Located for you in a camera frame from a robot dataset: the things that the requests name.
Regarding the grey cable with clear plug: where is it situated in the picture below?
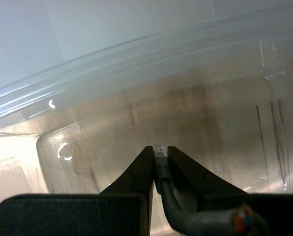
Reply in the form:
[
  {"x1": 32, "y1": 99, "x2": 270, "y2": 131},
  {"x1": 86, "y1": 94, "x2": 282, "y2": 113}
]
[{"x1": 153, "y1": 142, "x2": 271, "y2": 236}]

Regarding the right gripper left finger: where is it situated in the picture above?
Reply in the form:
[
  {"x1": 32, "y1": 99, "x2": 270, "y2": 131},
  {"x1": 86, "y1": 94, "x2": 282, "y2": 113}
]
[{"x1": 0, "y1": 146, "x2": 155, "y2": 236}]

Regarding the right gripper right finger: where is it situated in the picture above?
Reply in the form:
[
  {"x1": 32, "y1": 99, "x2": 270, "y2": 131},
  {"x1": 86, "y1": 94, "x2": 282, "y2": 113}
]
[{"x1": 167, "y1": 146, "x2": 293, "y2": 236}]

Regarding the clear plastic container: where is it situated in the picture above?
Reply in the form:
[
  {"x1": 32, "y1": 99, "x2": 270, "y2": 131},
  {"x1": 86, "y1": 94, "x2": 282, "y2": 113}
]
[{"x1": 0, "y1": 2, "x2": 293, "y2": 236}]

